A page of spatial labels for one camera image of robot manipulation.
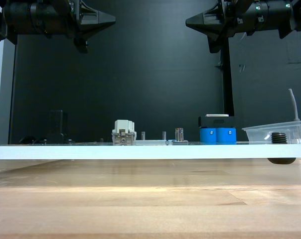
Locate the grey RJ45 cable connector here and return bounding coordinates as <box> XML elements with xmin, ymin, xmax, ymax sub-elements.
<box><xmin>289</xmin><ymin>88</ymin><xmax>301</xmax><ymax>144</ymax></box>

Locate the black clamp connector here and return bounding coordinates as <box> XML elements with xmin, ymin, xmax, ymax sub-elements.
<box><xmin>46</xmin><ymin>109</ymin><xmax>69</xmax><ymax>144</ymax></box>

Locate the beige multi-pin connector housing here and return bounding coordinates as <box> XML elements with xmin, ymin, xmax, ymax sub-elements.
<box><xmin>111</xmin><ymin>119</ymin><xmax>137</xmax><ymax>146</ymax></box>

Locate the small metal socket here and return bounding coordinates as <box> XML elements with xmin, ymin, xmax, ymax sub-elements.
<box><xmin>170</xmin><ymin>127</ymin><xmax>189</xmax><ymax>146</ymax></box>

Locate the clear plastic tub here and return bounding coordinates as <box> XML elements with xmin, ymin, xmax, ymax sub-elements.
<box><xmin>241</xmin><ymin>120</ymin><xmax>301</xmax><ymax>145</ymax></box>

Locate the black threaded bolt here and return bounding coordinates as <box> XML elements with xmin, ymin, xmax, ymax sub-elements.
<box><xmin>271</xmin><ymin>132</ymin><xmax>287</xmax><ymax>144</ymax></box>

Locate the white task board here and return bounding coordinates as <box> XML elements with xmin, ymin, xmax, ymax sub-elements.
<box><xmin>0</xmin><ymin>142</ymin><xmax>301</xmax><ymax>160</ymax></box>

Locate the aluminium bar with pins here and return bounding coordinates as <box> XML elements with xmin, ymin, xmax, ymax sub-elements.
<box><xmin>135</xmin><ymin>131</ymin><xmax>171</xmax><ymax>146</ymax></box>

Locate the black rubber foot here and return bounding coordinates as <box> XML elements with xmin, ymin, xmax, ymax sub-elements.
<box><xmin>267</xmin><ymin>157</ymin><xmax>296</xmax><ymax>165</ymax></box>

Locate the black upright post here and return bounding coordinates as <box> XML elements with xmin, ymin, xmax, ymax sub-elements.
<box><xmin>219</xmin><ymin>33</ymin><xmax>235</xmax><ymax>118</ymax></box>

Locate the black connector on blue mount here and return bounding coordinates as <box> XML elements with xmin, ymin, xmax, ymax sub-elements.
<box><xmin>198</xmin><ymin>114</ymin><xmax>238</xmax><ymax>145</ymax></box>

